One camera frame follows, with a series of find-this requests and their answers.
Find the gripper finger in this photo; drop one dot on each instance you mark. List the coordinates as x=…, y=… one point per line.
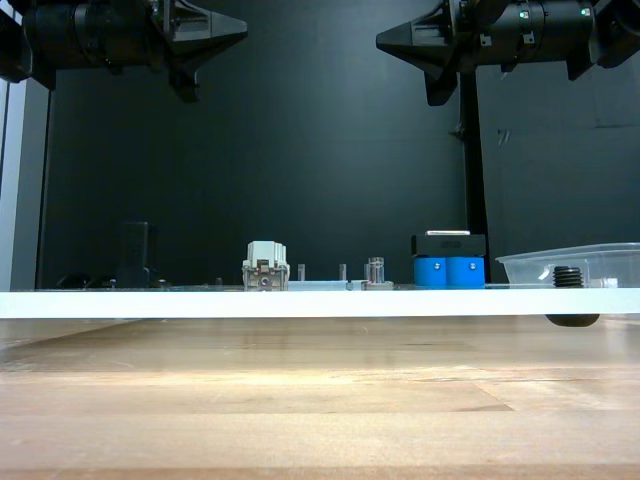
x=225, y=30
x=420, y=45

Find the grey rectangular connector housing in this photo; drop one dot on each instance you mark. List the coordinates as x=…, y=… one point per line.
x=265, y=265

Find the small black socket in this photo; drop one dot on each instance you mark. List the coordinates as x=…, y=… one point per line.
x=135, y=250

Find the clear plastic tub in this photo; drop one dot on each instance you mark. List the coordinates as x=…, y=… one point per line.
x=525, y=270

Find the black round screw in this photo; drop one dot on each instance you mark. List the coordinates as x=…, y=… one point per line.
x=567, y=277

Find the white task board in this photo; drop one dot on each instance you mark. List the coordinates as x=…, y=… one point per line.
x=320, y=304

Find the black foot under board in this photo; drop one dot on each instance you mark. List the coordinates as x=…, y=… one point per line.
x=572, y=320

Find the blue D-sub connector mount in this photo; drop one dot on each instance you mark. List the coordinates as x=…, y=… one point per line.
x=430, y=275

